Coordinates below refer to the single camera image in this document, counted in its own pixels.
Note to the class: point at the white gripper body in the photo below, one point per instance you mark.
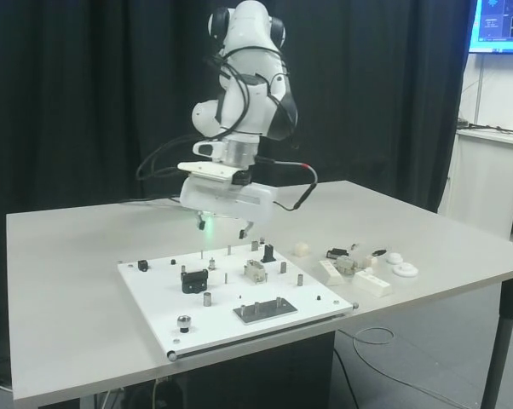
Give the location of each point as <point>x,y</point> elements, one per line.
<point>222,200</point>

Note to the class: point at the metal square peg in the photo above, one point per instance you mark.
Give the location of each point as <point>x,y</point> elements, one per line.
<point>255,245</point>
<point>283,267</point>

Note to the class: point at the small white cube holder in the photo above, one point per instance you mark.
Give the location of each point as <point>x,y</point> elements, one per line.
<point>301,249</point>

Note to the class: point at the metal round peg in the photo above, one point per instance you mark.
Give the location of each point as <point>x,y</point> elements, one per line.
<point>300,280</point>
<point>206,298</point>

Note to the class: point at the white task board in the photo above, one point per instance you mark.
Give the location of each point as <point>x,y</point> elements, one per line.
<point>154,298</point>

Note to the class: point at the black D-SUB plug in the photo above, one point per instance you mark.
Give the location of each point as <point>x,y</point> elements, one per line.
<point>335,252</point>

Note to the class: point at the long white peg holder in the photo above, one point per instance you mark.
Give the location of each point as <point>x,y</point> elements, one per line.
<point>331,272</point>

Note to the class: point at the metal knurled bolt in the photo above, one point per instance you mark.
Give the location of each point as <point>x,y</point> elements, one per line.
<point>183,322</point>

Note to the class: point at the beige metal connector block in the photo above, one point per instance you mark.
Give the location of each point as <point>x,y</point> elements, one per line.
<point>346,264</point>

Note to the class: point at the small white plug holder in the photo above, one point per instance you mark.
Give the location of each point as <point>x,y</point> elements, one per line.
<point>370,259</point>

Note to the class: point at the wide white peg holder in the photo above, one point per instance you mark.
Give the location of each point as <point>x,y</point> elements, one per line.
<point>371,283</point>

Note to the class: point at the black waterproof plug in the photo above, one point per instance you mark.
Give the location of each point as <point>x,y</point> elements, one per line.
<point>380,251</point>

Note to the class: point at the white medium gear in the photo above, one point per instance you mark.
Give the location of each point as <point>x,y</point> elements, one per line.
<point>395,257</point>

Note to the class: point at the white large gear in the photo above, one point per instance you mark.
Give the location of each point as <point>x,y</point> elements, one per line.
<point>405,269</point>

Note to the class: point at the black curtains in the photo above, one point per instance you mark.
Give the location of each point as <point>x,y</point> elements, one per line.
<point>69,85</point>

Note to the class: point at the white cabinet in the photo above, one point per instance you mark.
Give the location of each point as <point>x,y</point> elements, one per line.
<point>482,179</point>

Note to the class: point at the dark grey table leg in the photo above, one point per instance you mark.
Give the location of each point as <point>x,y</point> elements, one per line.
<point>501,341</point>

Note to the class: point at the blue screen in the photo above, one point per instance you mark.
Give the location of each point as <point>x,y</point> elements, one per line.
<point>499,25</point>

